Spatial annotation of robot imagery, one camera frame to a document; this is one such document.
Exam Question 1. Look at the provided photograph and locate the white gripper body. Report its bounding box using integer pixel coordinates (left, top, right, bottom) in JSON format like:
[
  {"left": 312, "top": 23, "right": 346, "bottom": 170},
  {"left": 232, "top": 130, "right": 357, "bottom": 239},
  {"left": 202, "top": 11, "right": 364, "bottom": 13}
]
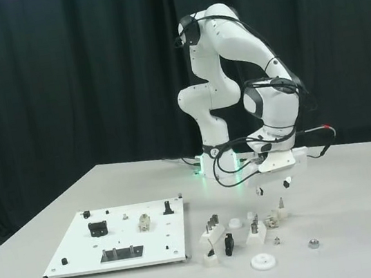
[{"left": 245, "top": 164, "right": 298, "bottom": 191}]

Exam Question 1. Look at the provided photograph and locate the pale Ethernet plug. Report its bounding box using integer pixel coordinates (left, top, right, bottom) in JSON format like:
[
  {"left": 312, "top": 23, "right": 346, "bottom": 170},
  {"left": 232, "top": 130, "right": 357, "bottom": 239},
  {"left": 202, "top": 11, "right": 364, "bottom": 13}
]
[{"left": 264, "top": 214, "right": 280, "bottom": 230}]

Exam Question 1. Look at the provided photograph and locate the white medium gear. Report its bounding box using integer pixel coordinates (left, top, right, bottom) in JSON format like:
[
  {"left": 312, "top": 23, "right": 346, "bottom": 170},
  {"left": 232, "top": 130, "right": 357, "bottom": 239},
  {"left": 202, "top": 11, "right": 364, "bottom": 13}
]
[{"left": 227, "top": 217, "right": 243, "bottom": 230}]

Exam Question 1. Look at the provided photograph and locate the white holder for square pegs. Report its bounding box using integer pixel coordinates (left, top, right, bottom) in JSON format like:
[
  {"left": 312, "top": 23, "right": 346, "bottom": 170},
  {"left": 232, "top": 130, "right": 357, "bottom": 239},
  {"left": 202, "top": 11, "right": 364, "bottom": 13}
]
[{"left": 242, "top": 221, "right": 269, "bottom": 247}]

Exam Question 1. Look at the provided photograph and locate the black D-SUB plug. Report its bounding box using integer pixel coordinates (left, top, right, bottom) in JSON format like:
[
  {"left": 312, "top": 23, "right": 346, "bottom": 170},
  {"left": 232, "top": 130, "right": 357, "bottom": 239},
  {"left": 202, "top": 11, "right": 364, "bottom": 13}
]
[{"left": 222, "top": 232, "right": 238, "bottom": 257}]

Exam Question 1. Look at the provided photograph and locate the white holder for round pegs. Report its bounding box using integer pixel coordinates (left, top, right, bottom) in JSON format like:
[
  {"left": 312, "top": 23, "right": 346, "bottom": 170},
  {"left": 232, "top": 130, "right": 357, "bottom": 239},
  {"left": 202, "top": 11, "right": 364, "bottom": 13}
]
[{"left": 200, "top": 223, "right": 228, "bottom": 248}]

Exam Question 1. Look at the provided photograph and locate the white large gear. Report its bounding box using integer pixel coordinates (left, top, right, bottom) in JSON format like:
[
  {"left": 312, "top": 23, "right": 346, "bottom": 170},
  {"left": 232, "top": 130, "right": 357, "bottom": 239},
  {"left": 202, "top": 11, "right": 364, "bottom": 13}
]
[{"left": 250, "top": 252, "right": 277, "bottom": 271}]

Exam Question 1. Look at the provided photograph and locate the small white plug holder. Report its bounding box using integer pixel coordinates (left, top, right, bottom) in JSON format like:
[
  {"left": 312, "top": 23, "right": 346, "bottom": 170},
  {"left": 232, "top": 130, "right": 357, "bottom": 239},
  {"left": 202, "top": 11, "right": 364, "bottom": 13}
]
[{"left": 202, "top": 248, "right": 221, "bottom": 267}]

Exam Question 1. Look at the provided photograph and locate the white task board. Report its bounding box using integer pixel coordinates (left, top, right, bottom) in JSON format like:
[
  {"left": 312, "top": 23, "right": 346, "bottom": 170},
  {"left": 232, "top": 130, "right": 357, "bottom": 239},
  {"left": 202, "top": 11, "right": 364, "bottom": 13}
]
[{"left": 32, "top": 194, "right": 195, "bottom": 278}]

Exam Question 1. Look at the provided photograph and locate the black curtain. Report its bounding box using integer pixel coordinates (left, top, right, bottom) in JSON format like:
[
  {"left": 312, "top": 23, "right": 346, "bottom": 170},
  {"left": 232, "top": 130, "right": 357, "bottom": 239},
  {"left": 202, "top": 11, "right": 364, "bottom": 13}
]
[{"left": 0, "top": 0, "right": 371, "bottom": 231}]

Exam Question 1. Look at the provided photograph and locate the black base cable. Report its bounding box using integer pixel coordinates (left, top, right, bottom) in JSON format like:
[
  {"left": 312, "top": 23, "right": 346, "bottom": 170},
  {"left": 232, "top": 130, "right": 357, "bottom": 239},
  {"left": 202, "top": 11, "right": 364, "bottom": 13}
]
[{"left": 161, "top": 152, "right": 201, "bottom": 171}]

